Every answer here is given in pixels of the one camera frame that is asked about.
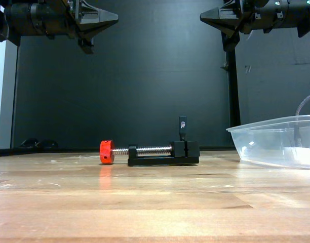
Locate clear plastic tub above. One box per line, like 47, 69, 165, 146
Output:
225, 114, 310, 171

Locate white foam block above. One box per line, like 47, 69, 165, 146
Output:
283, 146, 310, 167

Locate black vise with red knob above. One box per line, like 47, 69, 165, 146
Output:
99, 139, 200, 167

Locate black metal frame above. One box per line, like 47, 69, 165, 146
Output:
0, 32, 242, 156

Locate black arched bracket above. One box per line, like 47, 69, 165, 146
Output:
20, 138, 40, 149
37, 138, 59, 149

